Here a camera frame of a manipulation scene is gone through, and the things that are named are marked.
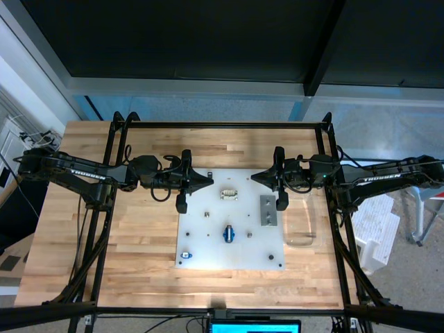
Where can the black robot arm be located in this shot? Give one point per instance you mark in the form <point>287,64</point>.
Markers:
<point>86,175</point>
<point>381,178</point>

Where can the grey metal stand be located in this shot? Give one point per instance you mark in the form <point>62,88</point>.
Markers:
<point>419,222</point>

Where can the white task board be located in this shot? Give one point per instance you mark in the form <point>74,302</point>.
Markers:
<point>215,249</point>

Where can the clear plastic tub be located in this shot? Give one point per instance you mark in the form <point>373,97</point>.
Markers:
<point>301,222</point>

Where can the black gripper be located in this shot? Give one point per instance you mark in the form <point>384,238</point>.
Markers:
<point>166,180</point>
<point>295,178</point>

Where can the grey metal block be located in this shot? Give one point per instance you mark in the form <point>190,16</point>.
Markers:
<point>273,215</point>

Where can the blue square holder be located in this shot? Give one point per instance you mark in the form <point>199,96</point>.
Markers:
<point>191,255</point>

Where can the blue laptop screen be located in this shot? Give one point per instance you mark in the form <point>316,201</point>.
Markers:
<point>253,327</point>

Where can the white cabinet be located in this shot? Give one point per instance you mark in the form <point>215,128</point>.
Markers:
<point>10,152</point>

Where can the small black camera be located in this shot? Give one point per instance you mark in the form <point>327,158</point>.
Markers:
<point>222,313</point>

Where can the black pad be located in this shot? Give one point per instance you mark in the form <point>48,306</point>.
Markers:
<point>8,263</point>

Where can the blue plastic mount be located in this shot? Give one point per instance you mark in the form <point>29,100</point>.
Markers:
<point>224,235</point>

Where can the white plastic step stool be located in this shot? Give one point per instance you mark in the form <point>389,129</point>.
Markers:
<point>378,236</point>

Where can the beige connector housing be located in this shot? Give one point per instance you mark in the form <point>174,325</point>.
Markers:
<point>229,194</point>

